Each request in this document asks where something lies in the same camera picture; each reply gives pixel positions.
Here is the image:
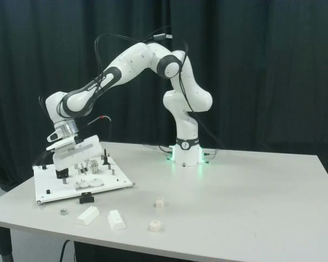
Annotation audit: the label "long white peg holder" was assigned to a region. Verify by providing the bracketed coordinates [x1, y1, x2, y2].
[107, 209, 127, 230]
[77, 206, 100, 227]

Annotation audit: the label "black waterproof plug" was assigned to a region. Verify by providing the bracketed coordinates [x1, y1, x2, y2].
[102, 140, 111, 166]

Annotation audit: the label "black D-SUB plug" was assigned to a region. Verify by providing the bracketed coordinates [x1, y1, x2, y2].
[79, 191, 95, 204]

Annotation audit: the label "black cable at arm foot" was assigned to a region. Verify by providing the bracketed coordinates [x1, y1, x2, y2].
[143, 143, 174, 154]

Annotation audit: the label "flat white mounting plate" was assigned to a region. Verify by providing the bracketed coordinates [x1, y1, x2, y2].
[45, 137, 78, 152]

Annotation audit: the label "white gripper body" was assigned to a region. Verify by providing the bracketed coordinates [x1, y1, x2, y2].
[52, 134, 103, 171]

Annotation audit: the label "black looped wrist cable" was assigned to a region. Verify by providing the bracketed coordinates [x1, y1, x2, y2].
[37, 73, 110, 166]

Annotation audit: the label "beige connector block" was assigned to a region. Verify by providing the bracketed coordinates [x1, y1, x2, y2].
[88, 159, 99, 175]

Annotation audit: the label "grey cable at arm foot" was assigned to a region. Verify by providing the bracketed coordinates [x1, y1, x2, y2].
[203, 148, 218, 164]

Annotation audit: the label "black curtains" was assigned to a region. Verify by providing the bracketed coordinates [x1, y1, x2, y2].
[0, 0, 328, 192]

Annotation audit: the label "black cable under table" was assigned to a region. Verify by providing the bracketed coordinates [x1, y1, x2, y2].
[60, 239, 73, 262]

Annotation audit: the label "dark table leg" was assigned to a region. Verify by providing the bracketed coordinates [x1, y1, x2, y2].
[0, 224, 15, 262]

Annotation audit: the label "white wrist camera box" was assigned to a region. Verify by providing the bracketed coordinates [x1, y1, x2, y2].
[46, 130, 64, 143]

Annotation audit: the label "white task board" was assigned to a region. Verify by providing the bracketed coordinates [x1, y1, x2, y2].
[33, 156, 135, 204]

